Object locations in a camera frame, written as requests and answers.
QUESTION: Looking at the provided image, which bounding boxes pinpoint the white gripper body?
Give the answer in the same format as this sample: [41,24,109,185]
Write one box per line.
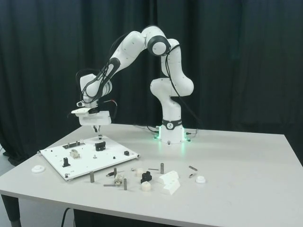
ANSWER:
[79,111,112,126]

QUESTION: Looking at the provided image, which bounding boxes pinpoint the black base cable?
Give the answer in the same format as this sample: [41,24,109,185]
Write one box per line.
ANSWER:
[136,124,160,133]

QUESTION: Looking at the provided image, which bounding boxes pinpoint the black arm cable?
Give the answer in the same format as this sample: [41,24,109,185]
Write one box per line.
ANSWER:
[164,44,198,136]
[75,35,125,105]

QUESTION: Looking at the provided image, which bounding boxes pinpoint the dark table leg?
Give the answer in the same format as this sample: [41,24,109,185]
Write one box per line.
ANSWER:
[0,194,19,227]

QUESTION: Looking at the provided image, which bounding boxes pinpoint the white task board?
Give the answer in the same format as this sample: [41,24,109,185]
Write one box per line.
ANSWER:
[38,134,140,182]

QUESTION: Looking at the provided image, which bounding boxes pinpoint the black D-SUB plug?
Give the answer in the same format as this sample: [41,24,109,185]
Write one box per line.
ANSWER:
[140,172,152,184]

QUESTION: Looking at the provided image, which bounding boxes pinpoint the long white holder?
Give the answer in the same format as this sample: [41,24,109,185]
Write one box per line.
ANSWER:
[160,181,182,196]
[158,170,179,186]

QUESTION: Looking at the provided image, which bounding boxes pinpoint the black floor cable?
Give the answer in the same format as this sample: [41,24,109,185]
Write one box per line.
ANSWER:
[62,207,73,227]

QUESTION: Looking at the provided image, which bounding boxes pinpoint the black curtain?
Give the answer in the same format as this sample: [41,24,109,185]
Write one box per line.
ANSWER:
[0,0,303,164]

